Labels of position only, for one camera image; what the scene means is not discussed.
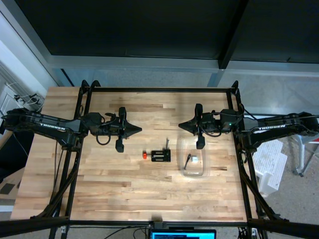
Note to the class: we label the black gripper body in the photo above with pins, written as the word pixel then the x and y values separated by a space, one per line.
pixel 121 129
pixel 200 124

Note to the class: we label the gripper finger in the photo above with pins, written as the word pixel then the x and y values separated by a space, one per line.
pixel 191 129
pixel 129 132
pixel 129 126
pixel 191 123

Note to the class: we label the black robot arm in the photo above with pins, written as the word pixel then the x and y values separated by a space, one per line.
pixel 49 125
pixel 271 127

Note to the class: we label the clear plastic container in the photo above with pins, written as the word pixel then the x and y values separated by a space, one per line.
pixel 194 173

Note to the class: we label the small white block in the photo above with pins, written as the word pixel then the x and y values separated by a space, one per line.
pixel 195 158

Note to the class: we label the black vise with orange knob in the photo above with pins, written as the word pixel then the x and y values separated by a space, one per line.
pixel 160 156

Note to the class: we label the white plastic crate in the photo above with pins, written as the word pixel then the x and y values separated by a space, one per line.
pixel 270 169

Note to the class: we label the laptop with blue screen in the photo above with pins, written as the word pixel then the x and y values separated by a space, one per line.
pixel 182 235

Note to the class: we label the brown cardboard box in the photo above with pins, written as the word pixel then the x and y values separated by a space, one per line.
pixel 17 178

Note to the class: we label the metal chair with red seat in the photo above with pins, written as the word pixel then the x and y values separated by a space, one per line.
pixel 315 144

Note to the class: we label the black foam pad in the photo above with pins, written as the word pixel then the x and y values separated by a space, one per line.
pixel 6 188

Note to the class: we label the black table-level camera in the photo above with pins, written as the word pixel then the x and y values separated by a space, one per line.
pixel 157 223

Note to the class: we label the black metal frame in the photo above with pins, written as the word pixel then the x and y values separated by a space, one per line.
pixel 30 224

